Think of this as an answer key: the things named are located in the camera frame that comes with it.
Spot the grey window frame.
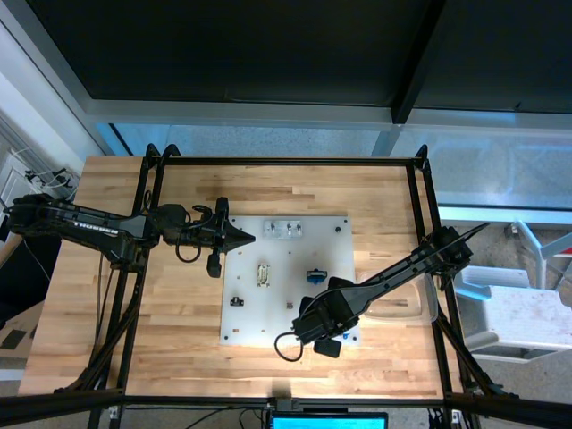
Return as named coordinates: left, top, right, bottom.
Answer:
left=0, top=0, right=572, bottom=157

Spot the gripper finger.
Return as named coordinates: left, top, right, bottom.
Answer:
left=229, top=237, right=257, bottom=257
left=229, top=219, right=257, bottom=239

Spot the black camera cable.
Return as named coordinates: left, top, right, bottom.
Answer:
left=273, top=331, right=306, bottom=364

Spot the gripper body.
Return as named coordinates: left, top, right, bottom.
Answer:
left=196, top=198, right=231, bottom=279
left=314, top=275, right=355, bottom=358

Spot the white plastic stool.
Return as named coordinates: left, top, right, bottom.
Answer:
left=462, top=265, right=572, bottom=363

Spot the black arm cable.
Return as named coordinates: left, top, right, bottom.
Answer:
left=173, top=203, right=212, bottom=264

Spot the black wall post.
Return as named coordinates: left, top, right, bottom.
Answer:
left=391, top=0, right=448, bottom=126

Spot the blue-edged screen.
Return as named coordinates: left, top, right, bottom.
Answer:
left=266, top=410, right=390, bottom=429

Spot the clear plastic tub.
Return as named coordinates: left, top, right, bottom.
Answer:
left=355, top=267, right=442, bottom=326

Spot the black aluminium frame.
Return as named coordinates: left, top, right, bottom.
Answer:
left=0, top=142, right=572, bottom=429

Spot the white board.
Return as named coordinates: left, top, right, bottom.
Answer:
left=218, top=214, right=361, bottom=348

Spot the clear bar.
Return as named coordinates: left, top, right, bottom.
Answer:
left=262, top=219, right=305, bottom=241

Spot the blue connector mount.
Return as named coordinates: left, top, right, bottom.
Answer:
left=306, top=267, right=331, bottom=287

